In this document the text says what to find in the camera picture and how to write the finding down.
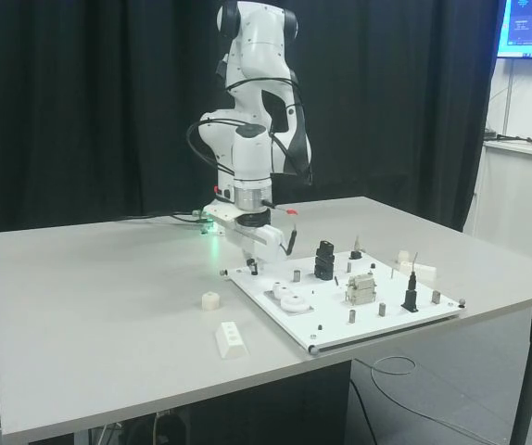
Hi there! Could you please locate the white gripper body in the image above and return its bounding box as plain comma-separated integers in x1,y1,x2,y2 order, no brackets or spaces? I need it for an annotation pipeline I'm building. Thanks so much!
225,223,283,264

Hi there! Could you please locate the white large gear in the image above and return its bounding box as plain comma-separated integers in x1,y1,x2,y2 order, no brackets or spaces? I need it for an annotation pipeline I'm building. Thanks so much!
280,296,310,315

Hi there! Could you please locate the black D-SUB plug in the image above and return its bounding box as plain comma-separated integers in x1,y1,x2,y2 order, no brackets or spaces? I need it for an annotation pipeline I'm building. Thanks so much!
312,239,336,282

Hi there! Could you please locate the long white peg holder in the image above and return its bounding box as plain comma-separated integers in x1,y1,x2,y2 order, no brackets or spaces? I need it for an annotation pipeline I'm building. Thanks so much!
214,319,250,360
399,260,438,282

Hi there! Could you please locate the white task board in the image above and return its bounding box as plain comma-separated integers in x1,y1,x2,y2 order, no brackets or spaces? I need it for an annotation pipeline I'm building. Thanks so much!
219,248,469,358

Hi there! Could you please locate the beige rectangular connector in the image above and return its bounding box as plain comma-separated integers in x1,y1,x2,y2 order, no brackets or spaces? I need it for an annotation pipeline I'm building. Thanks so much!
343,273,379,309

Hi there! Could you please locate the black box under table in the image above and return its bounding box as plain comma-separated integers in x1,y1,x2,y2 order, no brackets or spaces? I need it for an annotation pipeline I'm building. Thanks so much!
87,359,355,445

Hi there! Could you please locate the black USB plug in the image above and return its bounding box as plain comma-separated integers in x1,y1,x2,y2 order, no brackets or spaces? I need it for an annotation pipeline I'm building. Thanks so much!
399,252,423,313

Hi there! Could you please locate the black curtain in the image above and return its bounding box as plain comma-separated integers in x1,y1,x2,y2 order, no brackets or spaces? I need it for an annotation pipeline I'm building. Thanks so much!
0,0,511,235

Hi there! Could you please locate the white cabinet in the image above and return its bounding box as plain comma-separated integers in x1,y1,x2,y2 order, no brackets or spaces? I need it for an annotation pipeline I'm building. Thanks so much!
462,133,532,271

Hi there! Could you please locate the thin black rod on wire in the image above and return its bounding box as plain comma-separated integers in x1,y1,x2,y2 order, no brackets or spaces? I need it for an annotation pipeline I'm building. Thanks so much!
260,199,300,255

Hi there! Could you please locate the black base cable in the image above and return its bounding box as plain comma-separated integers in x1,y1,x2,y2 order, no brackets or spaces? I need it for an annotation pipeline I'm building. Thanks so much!
124,209,214,230

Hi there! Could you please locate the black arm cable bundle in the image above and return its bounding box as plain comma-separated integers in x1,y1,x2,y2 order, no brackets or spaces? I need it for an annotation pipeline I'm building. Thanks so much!
185,76,316,186

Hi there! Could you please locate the grey floor cable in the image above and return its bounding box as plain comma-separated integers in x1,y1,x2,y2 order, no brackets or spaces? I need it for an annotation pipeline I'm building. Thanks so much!
369,355,418,445

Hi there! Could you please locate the black floor cable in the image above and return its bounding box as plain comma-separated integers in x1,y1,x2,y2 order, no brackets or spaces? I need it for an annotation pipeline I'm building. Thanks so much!
348,370,390,445

